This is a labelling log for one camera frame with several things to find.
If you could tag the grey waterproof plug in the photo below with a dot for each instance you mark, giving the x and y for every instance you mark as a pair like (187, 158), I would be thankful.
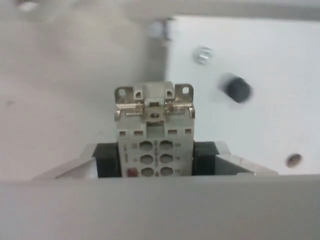
(155, 125)

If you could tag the white task board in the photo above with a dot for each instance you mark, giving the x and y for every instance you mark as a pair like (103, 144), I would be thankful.
(275, 75)

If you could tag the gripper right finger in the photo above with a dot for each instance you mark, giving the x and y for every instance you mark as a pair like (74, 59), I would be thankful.
(206, 162)

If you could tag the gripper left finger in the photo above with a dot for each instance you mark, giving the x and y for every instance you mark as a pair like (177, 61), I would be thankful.
(106, 162)

